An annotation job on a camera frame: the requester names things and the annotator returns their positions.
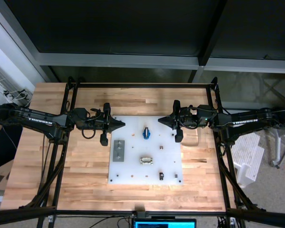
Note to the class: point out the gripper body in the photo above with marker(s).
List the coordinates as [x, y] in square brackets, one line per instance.
[104, 123]
[182, 121]

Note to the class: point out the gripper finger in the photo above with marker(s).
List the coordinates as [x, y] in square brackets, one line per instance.
[168, 123]
[117, 126]
[167, 118]
[117, 122]

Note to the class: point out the silver black round bar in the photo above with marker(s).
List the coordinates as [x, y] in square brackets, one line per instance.
[146, 131]

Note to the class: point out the white taskboard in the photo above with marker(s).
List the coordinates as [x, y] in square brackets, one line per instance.
[132, 166]

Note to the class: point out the clear plastic tub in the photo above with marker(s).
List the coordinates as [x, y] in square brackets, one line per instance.
[191, 140]

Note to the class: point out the grey metal plate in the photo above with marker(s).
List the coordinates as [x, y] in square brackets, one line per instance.
[115, 152]

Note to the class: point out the beige multipin connector housing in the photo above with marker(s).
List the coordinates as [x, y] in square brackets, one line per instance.
[146, 161]

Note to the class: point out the black upright plug housing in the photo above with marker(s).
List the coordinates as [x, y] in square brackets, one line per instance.
[161, 176]

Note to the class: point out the white plastic step stool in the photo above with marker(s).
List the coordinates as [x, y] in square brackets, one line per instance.
[245, 159]

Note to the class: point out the grey metal stand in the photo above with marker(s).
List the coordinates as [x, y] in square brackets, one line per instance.
[277, 149]

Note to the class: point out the blue laptop screen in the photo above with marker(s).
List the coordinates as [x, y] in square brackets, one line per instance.
[163, 224]

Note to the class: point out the black floor box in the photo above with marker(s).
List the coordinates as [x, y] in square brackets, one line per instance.
[2, 147]

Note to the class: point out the grey aluminium wall rail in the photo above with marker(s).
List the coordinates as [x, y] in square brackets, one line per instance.
[120, 60]

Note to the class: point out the black table camera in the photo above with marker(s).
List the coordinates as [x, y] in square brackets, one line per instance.
[140, 213]

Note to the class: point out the black table frame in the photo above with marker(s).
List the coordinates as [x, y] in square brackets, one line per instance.
[25, 213]

